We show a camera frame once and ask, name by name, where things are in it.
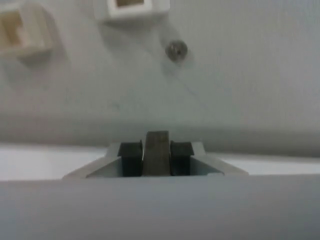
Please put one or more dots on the cream single peg holder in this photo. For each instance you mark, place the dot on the cream single peg holder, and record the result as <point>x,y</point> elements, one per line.
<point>30,32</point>

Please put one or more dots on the white single peg holder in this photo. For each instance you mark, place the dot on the white single peg holder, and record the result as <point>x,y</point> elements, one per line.
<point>155,10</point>

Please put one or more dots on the small metal BNC plug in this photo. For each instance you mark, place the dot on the small metal BNC plug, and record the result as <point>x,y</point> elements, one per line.
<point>177,50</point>

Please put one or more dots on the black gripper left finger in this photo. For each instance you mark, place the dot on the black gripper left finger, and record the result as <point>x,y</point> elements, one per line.
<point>128,155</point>

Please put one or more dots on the metal square peg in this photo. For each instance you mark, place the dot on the metal square peg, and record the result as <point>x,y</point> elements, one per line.
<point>157,155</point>

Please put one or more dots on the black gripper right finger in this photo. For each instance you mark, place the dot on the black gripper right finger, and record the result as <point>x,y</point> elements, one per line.
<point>181,155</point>

